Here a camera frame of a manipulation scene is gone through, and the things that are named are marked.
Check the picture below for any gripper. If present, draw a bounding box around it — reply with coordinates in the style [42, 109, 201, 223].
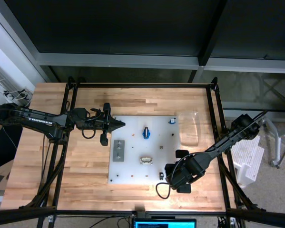
[94, 103, 126, 146]
[176, 150, 192, 193]

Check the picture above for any white taskboard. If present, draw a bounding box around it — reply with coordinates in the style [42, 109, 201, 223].
[108, 115, 183, 185]

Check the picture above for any clear plastic tub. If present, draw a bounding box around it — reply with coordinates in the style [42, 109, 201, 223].
[177, 111, 200, 147]

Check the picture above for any grey metal plate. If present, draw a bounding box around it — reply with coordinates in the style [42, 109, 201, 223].
[112, 139, 126, 162]

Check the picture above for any beige multipin connector housing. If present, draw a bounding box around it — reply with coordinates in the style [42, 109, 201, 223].
[139, 156, 154, 166]

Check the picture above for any white plastic step stool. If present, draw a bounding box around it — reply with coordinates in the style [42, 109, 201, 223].
[230, 136, 262, 189]

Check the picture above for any blue laptop screen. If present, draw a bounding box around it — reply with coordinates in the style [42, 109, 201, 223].
[132, 218, 197, 228]

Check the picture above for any grey metal stand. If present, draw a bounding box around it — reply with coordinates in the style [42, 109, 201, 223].
[261, 116, 285, 170]

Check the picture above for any black floor box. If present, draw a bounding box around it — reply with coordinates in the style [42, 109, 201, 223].
[0, 125, 17, 172]

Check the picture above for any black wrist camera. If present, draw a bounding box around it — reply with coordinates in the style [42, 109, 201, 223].
[165, 163, 178, 183]

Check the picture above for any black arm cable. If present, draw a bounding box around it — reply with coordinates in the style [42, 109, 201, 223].
[81, 108, 103, 140]
[156, 161, 181, 200]

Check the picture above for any grey aluminium wall rail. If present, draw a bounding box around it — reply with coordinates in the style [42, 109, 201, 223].
[37, 52, 285, 74]

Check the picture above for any black table camera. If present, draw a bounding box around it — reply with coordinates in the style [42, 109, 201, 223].
[135, 206, 147, 218]

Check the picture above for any black table frame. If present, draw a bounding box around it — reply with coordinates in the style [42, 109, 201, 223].
[0, 76, 285, 228]

